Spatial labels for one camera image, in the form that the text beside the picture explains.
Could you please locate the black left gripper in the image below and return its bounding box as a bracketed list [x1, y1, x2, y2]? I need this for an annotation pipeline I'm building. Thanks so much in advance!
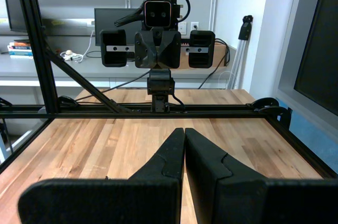
[99, 29, 215, 71]

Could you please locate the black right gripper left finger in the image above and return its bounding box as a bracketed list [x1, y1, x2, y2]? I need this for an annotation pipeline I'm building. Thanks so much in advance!
[17, 127, 185, 224]

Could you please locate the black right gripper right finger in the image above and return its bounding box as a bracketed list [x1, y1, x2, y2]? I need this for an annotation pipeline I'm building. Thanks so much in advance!
[184, 127, 338, 224]

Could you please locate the black computer monitor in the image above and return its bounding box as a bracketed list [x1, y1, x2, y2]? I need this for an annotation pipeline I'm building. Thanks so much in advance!
[4, 0, 29, 33]
[94, 8, 145, 48]

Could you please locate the grey office desk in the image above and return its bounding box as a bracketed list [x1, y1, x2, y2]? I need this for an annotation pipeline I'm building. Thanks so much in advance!
[0, 54, 233, 89]

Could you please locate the white tripod with black head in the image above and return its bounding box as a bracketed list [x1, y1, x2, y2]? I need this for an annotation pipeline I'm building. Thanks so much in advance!
[233, 14, 255, 90]

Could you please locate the stack of books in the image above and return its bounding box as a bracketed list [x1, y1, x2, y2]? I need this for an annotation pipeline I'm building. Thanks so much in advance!
[7, 41, 34, 59]

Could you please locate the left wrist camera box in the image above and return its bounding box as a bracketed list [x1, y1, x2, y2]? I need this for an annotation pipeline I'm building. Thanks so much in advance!
[144, 1, 172, 28]

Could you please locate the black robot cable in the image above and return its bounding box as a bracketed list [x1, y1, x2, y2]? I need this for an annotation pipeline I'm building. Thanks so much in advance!
[173, 0, 191, 21]
[114, 10, 145, 28]

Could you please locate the coiled white cable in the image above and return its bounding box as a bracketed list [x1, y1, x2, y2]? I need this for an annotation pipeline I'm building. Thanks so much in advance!
[60, 30, 96, 64]

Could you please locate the grey wall shelf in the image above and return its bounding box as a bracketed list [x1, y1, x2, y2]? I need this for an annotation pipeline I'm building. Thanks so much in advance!
[0, 17, 96, 36]

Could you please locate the black aluminium table frame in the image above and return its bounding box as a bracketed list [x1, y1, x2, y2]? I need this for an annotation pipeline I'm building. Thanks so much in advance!
[0, 0, 338, 180]

